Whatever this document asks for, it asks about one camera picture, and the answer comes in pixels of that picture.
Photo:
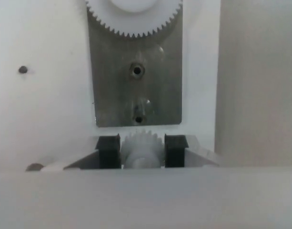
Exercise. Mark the white large gear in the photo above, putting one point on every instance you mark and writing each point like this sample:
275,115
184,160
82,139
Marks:
133,21

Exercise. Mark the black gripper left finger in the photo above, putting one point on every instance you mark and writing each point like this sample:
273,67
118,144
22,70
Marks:
108,152

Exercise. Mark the white small gear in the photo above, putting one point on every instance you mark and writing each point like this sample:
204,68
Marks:
142,152

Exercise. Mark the white task board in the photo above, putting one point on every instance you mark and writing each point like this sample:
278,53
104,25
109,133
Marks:
41,95

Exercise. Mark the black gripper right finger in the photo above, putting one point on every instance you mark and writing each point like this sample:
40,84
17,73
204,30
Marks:
174,152

